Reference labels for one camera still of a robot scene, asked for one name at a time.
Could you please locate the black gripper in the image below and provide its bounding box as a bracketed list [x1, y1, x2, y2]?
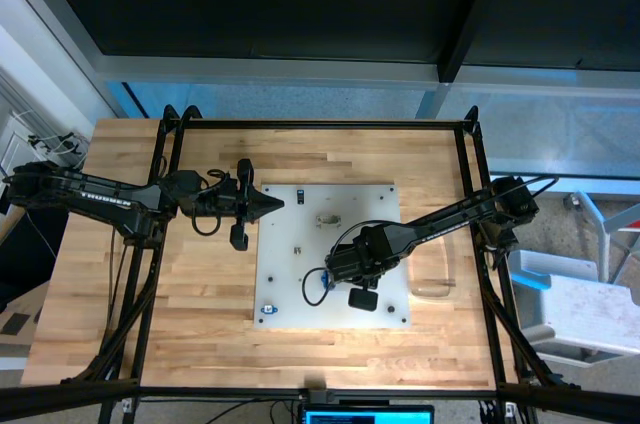
[192, 158, 286, 252]
[325, 241, 381, 311]

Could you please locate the pale square task board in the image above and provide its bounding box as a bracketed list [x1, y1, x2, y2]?
[253, 183, 413, 330]

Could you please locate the clear plastic tub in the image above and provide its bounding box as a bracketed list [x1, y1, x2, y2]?
[405, 233, 459, 300]

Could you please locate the laptop screen with blue edge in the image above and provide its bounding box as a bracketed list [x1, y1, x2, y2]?
[298, 404, 436, 424]

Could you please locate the grey window ledge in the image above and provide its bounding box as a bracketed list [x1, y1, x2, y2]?
[94, 54, 640, 91]

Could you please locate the white step stool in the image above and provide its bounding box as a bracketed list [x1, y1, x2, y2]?
[508, 247, 640, 370]

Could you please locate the cardboard box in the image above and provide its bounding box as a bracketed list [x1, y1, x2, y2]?
[0, 278, 54, 345]

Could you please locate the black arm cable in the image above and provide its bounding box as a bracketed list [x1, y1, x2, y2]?
[191, 168, 226, 237]
[301, 174, 560, 307]

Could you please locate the black metal table frame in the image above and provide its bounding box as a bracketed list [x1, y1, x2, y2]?
[0, 103, 640, 424]

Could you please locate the white power cables bundle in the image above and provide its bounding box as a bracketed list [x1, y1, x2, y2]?
[27, 130, 90, 156]

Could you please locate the white cart frame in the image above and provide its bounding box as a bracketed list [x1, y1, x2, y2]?
[563, 189, 640, 305]

